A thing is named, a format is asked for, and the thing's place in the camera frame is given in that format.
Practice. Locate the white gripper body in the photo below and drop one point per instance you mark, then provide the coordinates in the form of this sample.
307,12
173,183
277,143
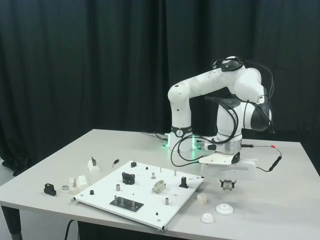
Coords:
246,170

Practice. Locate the grey waterproof plug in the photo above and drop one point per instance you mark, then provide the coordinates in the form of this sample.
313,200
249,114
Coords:
227,186

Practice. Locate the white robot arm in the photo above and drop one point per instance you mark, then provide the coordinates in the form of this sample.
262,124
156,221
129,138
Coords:
200,82

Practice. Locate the cream plug holder block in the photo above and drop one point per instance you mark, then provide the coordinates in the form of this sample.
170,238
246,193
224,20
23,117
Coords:
202,199

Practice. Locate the white large gear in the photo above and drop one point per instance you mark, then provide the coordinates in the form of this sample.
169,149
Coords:
224,209

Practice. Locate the black cabinet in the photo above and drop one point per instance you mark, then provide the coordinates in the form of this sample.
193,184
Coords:
112,232

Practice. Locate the white task board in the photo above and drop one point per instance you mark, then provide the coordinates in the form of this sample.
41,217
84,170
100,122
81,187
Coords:
100,192

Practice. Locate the white four-hole peg holder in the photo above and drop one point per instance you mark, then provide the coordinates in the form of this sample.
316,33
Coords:
93,168

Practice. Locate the white empty peg holder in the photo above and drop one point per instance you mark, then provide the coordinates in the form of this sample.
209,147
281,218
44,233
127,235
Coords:
82,181

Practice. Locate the metal square peg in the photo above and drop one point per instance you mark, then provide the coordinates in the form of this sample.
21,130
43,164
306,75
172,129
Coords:
74,182

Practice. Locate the small white peg holder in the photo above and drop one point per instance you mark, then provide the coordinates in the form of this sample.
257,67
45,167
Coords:
74,190

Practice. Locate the white small gear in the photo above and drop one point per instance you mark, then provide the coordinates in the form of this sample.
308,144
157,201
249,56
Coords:
71,180

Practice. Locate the metal bolt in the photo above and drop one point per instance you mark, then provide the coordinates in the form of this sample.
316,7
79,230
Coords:
65,187

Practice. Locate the black D-SUB plug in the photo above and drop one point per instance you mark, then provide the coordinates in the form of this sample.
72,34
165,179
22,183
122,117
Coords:
50,190

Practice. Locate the black curtain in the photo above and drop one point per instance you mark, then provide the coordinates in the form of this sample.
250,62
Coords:
75,62

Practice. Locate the black table leg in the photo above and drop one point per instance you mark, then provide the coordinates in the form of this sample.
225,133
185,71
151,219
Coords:
11,222

